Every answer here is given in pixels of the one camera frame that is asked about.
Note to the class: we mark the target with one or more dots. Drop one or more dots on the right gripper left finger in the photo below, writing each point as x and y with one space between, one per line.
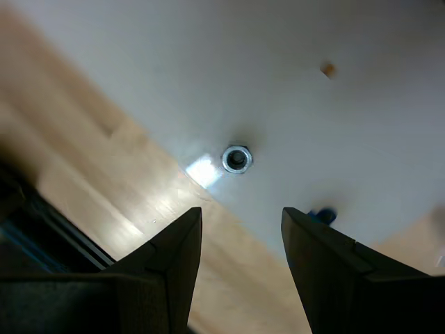
163 278

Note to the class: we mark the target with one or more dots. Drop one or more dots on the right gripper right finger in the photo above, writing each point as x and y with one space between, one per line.
330 278

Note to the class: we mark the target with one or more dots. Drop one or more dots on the steel nut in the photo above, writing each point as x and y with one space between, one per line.
229 163

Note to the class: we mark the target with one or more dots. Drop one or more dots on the blue socket block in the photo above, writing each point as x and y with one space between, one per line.
325 214

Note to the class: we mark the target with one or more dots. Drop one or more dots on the white task board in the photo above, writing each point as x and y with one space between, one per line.
295 115

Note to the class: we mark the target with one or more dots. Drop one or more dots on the black frame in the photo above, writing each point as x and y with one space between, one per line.
41 236

